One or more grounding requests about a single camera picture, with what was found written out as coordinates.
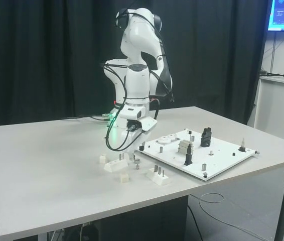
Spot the silver wrist ring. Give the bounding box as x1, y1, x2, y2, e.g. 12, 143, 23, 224
116, 97, 150, 106

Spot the white cabinet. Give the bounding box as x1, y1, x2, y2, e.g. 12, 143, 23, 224
246, 74, 284, 147

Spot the grey floor cable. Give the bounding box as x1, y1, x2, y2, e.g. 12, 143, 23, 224
198, 192, 284, 228

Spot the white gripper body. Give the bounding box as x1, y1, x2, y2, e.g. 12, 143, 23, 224
118, 127, 150, 153

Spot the black base cable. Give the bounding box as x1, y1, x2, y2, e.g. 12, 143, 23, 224
66, 114, 113, 122

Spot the black plug with thin rod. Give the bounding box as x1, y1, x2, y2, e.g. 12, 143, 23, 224
184, 134, 193, 167

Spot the black curtain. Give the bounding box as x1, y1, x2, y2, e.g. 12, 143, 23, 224
0, 0, 268, 149

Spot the black upper arm cable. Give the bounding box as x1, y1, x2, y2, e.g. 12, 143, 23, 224
131, 11, 175, 102

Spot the white long peg holder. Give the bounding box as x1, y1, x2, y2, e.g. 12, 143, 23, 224
146, 169, 171, 187
103, 158, 129, 173

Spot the small white camera box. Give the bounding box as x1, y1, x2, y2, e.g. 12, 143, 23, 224
119, 106, 146, 120

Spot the black cable on cabinet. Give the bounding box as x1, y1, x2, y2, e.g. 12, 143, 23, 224
258, 70, 284, 82

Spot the flat white mounting plate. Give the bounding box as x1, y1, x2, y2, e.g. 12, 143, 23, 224
138, 117, 158, 133

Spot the black wrist cable bundle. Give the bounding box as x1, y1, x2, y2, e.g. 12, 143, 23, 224
100, 62, 143, 152

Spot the black D-SUB plug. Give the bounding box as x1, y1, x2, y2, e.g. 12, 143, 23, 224
200, 127, 213, 148

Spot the black floor cable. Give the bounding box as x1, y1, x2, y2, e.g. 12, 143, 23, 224
186, 205, 201, 241

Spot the white task board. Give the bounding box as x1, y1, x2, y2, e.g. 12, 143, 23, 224
134, 128, 260, 182

